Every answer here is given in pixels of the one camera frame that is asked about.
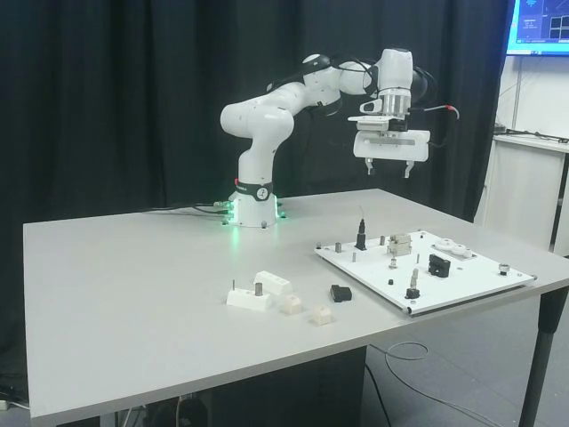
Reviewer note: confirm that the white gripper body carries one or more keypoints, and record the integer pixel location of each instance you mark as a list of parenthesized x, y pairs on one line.
[(391, 149)]

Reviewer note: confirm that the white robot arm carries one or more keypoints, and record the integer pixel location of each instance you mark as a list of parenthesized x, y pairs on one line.
[(266, 120)]

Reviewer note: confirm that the thick metal round peg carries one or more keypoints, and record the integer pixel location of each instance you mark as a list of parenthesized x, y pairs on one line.
[(258, 290)]

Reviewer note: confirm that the white peg holder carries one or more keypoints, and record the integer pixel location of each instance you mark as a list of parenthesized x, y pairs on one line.
[(244, 301)]

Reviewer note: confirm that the white gear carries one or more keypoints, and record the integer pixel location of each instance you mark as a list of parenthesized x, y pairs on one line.
[(443, 244), (461, 252)]

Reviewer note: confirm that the metal BNC plug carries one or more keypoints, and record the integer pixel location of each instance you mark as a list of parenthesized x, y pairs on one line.
[(393, 263)]

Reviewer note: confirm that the white task board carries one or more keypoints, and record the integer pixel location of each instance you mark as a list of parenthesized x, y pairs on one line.
[(378, 284)]

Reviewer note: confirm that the white cabinet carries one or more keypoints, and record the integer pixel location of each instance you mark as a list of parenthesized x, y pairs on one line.
[(524, 195)]

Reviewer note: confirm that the black D-SUB plug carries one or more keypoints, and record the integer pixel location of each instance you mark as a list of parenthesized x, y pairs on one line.
[(341, 294)]

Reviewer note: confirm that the long white holder block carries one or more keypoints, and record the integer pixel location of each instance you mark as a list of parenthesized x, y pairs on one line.
[(275, 281)]

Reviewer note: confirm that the small white plug holder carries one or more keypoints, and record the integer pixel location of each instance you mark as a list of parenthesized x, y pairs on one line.
[(291, 306), (322, 316)]

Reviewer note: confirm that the blue screen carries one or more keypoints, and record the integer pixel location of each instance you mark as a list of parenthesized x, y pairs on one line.
[(540, 26)]

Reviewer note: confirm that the black table leg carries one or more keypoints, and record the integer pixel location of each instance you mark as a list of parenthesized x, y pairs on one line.
[(544, 347)]

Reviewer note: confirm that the black curtain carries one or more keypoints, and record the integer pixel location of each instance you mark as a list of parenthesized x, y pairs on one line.
[(133, 89)]

